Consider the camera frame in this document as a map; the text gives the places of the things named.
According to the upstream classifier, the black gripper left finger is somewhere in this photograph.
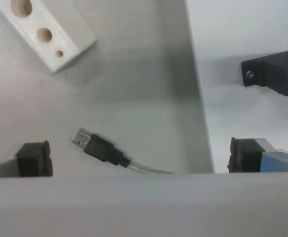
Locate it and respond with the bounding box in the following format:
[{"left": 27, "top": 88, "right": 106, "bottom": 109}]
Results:
[{"left": 0, "top": 139, "right": 53, "bottom": 178}]

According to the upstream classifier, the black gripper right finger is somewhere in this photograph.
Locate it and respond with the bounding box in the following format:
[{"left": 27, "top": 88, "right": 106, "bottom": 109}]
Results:
[{"left": 226, "top": 136, "right": 288, "bottom": 174}]

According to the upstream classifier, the black USB plug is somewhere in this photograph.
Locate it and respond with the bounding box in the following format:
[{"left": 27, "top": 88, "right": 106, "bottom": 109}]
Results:
[{"left": 71, "top": 127, "right": 175, "bottom": 175}]

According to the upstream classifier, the white task board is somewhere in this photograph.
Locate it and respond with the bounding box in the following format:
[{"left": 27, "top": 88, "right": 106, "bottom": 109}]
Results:
[{"left": 185, "top": 0, "right": 288, "bottom": 174}]

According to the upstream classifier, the white holder with round holes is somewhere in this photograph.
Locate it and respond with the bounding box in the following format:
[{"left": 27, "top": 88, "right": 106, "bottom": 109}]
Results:
[{"left": 0, "top": 0, "right": 97, "bottom": 75}]

